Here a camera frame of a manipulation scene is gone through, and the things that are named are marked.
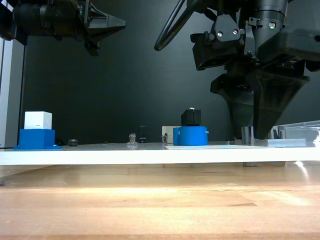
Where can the beige connector housing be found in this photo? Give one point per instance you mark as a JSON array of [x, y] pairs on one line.
[[168, 132]]

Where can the grey peg plate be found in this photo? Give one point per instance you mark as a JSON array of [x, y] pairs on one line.
[[285, 142]]

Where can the white cube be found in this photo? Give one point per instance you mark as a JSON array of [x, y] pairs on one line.
[[37, 120]]

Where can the clear plastic socket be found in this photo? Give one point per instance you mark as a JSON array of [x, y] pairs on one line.
[[132, 139]]

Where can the black block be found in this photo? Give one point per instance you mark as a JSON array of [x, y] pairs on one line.
[[191, 117]]

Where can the large white board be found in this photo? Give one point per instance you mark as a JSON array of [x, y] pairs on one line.
[[125, 156]]

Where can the black knurled plug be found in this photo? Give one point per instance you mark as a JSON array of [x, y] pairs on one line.
[[73, 142]]

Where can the large steel cylinder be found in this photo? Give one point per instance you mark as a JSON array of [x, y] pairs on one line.
[[247, 136]]

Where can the clear plastic tub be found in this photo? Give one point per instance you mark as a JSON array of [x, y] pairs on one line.
[[310, 127]]

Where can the small metal connector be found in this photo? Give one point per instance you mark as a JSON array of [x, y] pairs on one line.
[[164, 139]]

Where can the medium steel peg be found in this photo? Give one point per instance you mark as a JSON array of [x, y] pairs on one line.
[[282, 133]]

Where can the blue square base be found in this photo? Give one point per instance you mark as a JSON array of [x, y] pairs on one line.
[[36, 138]]

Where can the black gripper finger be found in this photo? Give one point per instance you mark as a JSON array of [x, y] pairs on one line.
[[102, 21], [237, 100], [272, 100], [93, 37]]

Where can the small black connector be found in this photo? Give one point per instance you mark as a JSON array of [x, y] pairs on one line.
[[143, 132]]

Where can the blue round holder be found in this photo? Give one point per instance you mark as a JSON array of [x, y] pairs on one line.
[[192, 136]]

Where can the grey aluminium frame post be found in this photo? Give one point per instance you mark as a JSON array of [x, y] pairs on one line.
[[10, 100]]

